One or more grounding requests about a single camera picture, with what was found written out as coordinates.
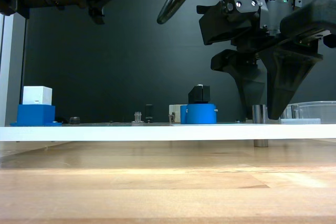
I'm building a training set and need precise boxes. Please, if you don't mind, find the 16mm metal cylinder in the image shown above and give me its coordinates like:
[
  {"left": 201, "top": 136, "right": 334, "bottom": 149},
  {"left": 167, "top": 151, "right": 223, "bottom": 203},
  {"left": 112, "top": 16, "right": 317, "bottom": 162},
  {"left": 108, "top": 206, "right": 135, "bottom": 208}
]
[{"left": 251, "top": 104, "right": 269, "bottom": 148}]

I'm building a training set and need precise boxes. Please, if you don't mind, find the clear plastic tub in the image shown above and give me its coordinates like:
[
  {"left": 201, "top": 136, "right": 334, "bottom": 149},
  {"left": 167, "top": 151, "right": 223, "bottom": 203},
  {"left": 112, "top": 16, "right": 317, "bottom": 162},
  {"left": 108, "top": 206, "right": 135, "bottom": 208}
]
[{"left": 282, "top": 100, "right": 336, "bottom": 120}]

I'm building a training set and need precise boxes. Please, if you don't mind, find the grey fixture block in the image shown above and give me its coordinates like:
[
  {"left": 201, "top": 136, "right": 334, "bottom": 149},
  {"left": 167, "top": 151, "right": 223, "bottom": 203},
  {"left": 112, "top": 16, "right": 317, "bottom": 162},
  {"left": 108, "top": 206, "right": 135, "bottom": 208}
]
[{"left": 280, "top": 118, "right": 321, "bottom": 125}]

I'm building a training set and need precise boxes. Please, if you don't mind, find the black silver plug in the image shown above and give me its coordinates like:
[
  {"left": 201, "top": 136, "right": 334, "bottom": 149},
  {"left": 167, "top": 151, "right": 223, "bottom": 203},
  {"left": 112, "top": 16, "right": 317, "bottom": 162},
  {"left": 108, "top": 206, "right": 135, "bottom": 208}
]
[{"left": 187, "top": 84, "right": 210, "bottom": 104}]

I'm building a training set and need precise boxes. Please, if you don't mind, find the blue round holder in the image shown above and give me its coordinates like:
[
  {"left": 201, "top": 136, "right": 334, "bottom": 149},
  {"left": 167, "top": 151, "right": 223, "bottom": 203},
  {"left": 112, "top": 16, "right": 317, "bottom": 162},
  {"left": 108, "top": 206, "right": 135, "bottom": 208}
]
[{"left": 180, "top": 102, "right": 218, "bottom": 125}]

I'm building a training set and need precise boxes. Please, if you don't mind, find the small black connector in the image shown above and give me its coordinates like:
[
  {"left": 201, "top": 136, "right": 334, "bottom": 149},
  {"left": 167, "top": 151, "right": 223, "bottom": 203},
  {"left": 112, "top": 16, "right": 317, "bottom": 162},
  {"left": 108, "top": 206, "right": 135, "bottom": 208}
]
[{"left": 144, "top": 104, "right": 154, "bottom": 123}]

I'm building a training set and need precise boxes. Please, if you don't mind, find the white cube plug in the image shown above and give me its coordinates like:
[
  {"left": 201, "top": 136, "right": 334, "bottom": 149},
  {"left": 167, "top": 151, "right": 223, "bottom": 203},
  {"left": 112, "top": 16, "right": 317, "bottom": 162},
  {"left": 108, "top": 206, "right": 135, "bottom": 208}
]
[{"left": 22, "top": 85, "right": 53, "bottom": 106}]

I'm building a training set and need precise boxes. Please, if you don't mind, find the small clear connector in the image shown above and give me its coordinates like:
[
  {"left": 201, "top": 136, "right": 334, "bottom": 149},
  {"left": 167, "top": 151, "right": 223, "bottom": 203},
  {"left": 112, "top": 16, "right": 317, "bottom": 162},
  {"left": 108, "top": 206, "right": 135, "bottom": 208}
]
[{"left": 132, "top": 111, "right": 144, "bottom": 124}]

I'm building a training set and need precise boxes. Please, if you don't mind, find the blue square socket base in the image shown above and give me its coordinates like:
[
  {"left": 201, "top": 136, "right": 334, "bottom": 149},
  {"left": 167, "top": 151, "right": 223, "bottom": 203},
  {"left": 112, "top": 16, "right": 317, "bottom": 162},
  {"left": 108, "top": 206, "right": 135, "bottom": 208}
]
[{"left": 9, "top": 104, "right": 63, "bottom": 127}]

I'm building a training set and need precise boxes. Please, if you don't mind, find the white board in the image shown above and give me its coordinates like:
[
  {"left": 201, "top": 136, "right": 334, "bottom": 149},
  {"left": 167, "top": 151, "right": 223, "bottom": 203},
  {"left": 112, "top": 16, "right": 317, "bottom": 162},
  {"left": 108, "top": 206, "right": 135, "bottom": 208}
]
[{"left": 0, "top": 122, "right": 336, "bottom": 142}]

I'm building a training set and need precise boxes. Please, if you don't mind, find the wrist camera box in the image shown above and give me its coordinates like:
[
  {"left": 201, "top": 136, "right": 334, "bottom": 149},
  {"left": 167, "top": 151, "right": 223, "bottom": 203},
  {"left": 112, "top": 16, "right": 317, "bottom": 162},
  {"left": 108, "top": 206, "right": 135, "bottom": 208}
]
[{"left": 196, "top": 0, "right": 262, "bottom": 46}]

